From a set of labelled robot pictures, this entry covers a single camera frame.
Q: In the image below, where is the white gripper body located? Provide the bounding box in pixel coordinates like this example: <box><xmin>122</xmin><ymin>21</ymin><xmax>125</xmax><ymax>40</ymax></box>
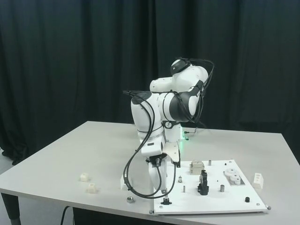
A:
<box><xmin>147</xmin><ymin>161</ymin><xmax>168</xmax><ymax>195</ymax></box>

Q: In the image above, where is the white peg holder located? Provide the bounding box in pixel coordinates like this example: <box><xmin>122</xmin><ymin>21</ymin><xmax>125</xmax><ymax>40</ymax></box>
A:
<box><xmin>120</xmin><ymin>174</ymin><xmax>132</xmax><ymax>190</ymax></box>

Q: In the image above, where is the flat white mounting plate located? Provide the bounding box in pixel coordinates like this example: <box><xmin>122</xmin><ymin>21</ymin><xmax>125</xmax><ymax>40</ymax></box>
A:
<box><xmin>164</xmin><ymin>142</ymin><xmax>181</xmax><ymax>165</ymax></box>

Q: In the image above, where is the beige connector block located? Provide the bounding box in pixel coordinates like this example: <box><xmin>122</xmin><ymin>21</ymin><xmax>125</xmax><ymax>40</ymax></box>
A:
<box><xmin>189</xmin><ymin>161</ymin><xmax>203</xmax><ymax>175</ymax></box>

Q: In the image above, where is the white task board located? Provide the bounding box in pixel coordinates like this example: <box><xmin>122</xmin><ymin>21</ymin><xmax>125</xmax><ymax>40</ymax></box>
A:
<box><xmin>149</xmin><ymin>160</ymin><xmax>272</xmax><ymax>214</ymax></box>

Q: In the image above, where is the white large gear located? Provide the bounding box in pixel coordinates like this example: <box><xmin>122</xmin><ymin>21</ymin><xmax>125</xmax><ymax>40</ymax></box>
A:
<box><xmin>223</xmin><ymin>168</ymin><xmax>237</xmax><ymax>179</ymax></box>

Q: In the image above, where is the white holder with holes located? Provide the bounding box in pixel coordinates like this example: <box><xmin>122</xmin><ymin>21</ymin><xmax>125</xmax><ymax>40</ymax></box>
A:
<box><xmin>252</xmin><ymin>172</ymin><xmax>264</xmax><ymax>189</ymax></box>

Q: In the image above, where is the black curtain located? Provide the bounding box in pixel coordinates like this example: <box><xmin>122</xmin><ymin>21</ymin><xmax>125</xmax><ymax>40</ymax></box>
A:
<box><xmin>0</xmin><ymin>0</ymin><xmax>300</xmax><ymax>165</ymax></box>

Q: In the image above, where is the black table leg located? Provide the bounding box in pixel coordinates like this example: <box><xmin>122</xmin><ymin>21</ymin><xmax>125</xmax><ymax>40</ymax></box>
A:
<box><xmin>1</xmin><ymin>192</ymin><xmax>19</xmax><ymax>225</ymax></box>

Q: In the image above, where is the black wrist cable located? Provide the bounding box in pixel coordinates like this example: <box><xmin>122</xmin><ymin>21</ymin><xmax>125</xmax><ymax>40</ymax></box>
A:
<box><xmin>121</xmin><ymin>90</ymin><xmax>177</xmax><ymax>198</ymax></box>
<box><xmin>123</xmin><ymin>90</ymin><xmax>177</xmax><ymax>197</ymax></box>

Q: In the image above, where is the white camera box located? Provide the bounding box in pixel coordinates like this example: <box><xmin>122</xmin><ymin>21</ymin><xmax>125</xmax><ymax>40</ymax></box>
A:
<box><xmin>140</xmin><ymin>138</ymin><xmax>166</xmax><ymax>157</ymax></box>

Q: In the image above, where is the black cable at robot foot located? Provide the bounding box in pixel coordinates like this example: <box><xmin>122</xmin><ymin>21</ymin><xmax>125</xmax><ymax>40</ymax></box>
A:
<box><xmin>183</xmin><ymin>126</ymin><xmax>208</xmax><ymax>136</ymax></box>

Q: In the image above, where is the black cable under table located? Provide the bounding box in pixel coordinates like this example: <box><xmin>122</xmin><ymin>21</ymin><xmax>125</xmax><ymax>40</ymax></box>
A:
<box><xmin>61</xmin><ymin>205</ymin><xmax>72</xmax><ymax>225</ymax></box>

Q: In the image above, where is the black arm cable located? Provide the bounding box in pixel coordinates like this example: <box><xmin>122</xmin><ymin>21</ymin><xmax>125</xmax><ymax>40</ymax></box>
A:
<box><xmin>175</xmin><ymin>56</ymin><xmax>216</xmax><ymax>128</ymax></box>

